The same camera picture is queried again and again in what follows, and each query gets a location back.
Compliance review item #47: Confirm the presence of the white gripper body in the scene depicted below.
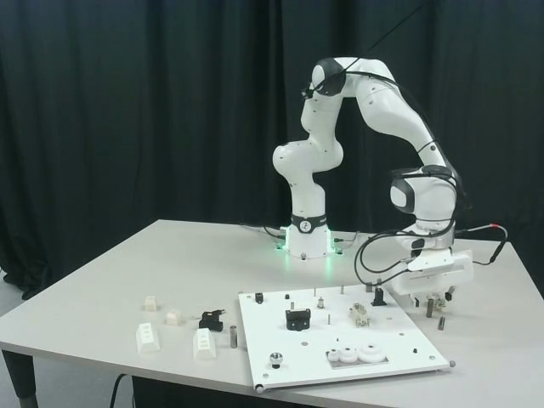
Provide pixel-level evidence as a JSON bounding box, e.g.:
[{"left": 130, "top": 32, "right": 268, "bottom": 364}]
[{"left": 391, "top": 248, "right": 474, "bottom": 308}]

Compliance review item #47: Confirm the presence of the beige D-SUB connector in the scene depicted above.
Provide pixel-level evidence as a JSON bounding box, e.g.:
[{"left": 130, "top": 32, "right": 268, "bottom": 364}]
[{"left": 348, "top": 303, "right": 374, "bottom": 329}]

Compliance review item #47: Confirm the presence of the thin black rod red tag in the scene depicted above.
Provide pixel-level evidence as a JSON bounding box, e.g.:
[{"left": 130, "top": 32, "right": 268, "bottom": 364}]
[{"left": 455, "top": 222, "right": 511, "bottom": 268}]

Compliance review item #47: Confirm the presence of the white large gear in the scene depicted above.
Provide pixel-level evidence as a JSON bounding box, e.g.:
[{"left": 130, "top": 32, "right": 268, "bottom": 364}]
[{"left": 357, "top": 342, "right": 383, "bottom": 365}]

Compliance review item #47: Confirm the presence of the black D-SUB plug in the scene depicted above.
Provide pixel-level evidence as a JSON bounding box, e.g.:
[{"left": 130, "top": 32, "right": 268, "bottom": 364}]
[{"left": 284, "top": 309, "right": 313, "bottom": 333}]

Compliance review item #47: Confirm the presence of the white task board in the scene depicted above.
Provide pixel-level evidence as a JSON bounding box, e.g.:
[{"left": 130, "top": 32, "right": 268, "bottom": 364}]
[{"left": 236, "top": 276, "right": 458, "bottom": 391}]

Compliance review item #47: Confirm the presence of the black plug with prongs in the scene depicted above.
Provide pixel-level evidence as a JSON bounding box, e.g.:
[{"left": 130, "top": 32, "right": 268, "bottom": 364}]
[{"left": 198, "top": 309, "right": 227, "bottom": 332}]

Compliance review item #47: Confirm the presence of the large white holder with holes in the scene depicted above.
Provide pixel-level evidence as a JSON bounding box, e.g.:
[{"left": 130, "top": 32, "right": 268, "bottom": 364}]
[
  {"left": 191, "top": 330, "right": 218, "bottom": 361},
  {"left": 135, "top": 322, "right": 162, "bottom": 354}
]

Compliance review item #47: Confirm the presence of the black curtain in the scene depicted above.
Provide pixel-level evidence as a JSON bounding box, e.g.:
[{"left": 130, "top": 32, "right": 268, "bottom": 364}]
[{"left": 0, "top": 0, "right": 544, "bottom": 301}]

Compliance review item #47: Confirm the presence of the dark table leg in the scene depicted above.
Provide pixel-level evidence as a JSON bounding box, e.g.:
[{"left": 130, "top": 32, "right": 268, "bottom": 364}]
[{"left": 0, "top": 349, "right": 36, "bottom": 408}]

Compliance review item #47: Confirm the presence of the black looped wrist cable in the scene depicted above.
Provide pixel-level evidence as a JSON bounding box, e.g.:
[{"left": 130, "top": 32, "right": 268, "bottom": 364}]
[{"left": 354, "top": 230, "right": 420, "bottom": 286}]

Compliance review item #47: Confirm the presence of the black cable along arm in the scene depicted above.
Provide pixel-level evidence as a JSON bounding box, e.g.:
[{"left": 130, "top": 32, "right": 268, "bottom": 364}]
[{"left": 299, "top": 0, "right": 468, "bottom": 222}]

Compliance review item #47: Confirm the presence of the black cable under table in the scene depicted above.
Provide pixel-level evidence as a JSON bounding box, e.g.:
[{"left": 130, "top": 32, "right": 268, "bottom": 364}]
[{"left": 110, "top": 372, "right": 131, "bottom": 408}]

